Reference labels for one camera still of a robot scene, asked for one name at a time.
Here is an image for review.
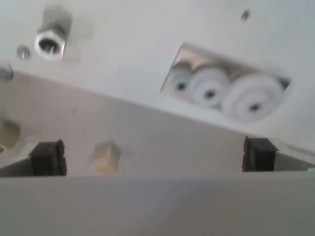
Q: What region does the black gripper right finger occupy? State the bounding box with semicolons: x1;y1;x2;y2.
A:
242;136;315;173

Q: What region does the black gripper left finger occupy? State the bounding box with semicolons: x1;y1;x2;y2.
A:
0;139;67;177

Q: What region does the white large gear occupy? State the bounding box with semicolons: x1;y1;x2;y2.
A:
220;75;284;122

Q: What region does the white medium gear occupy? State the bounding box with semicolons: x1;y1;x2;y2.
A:
190;68;231;108

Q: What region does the white small gear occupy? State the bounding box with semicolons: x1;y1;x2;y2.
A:
167;64;195;96

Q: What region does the metal bolt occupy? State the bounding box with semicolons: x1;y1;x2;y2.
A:
34;6;73;61

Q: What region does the white task board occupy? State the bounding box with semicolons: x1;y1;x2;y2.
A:
0;0;315;158

